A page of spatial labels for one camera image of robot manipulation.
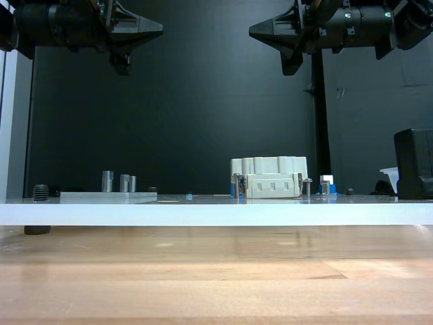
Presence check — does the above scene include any beige HAN10E hub housing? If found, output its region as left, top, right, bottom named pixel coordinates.
left=230, top=156, right=314, bottom=201

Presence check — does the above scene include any black plastic connector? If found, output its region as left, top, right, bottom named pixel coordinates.
left=393, top=127, right=433, bottom=200

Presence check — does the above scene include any blue and white small fixture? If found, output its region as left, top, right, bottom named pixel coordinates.
left=317, top=174, right=339, bottom=197

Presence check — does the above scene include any grey aluminium plate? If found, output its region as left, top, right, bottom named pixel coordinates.
left=60, top=191, right=158, bottom=204

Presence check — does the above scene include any clear plastic tub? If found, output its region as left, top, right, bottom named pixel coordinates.
left=379, top=167, right=400, bottom=196

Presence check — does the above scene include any black threaded set screw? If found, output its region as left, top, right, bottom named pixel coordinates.
left=32, top=183, right=50, bottom=203

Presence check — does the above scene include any white base board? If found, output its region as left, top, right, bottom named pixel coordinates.
left=0, top=193, right=433, bottom=227

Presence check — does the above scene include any black board foot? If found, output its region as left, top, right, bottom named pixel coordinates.
left=24, top=225, right=52, bottom=236

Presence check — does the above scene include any black backdrop post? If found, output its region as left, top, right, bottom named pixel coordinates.
left=304, top=50, right=333, bottom=196

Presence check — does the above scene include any silver metal post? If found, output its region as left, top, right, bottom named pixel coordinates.
left=119, top=173, right=137, bottom=193
left=101, top=170, right=116, bottom=193

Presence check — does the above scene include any silver backdrop frame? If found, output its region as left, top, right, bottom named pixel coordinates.
left=5, top=47, right=35, bottom=198

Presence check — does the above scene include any black metal rig frame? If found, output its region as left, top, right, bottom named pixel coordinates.
left=49, top=180, right=395, bottom=196

